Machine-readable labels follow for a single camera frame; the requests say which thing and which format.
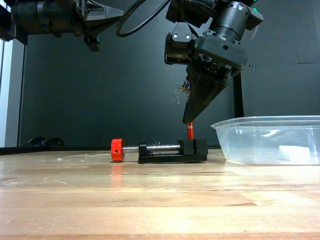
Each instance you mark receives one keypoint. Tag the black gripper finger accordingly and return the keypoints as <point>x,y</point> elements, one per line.
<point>110,13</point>
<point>190,100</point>
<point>207,92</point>

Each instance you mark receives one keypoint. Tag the black vise with red knob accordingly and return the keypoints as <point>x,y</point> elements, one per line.
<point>172,155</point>

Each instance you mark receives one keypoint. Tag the clear plastic tub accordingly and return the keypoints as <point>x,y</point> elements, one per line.
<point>250,145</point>

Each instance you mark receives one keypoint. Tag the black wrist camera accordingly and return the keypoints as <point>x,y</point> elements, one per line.
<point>255,17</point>

